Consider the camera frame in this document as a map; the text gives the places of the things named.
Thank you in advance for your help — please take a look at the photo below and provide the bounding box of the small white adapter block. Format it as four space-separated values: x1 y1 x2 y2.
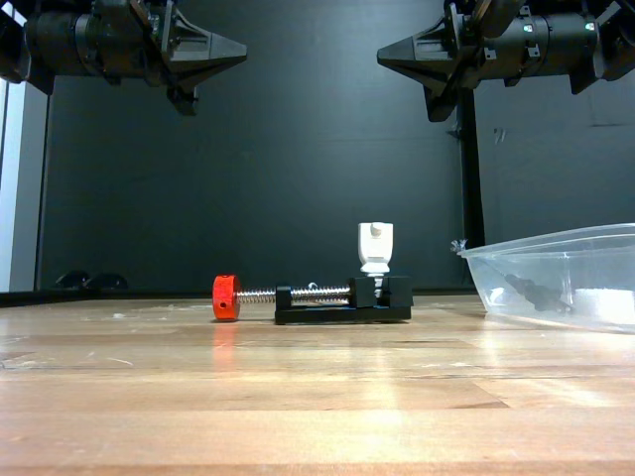
572 286 635 322

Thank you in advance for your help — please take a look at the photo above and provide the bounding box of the black clamp with red knob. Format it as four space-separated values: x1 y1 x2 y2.
211 272 414 327

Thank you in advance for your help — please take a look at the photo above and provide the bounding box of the clear plastic tub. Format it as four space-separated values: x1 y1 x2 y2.
455 222 635 335

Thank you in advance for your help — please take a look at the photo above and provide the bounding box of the black aluminium table frame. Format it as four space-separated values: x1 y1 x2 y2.
0 88 487 303

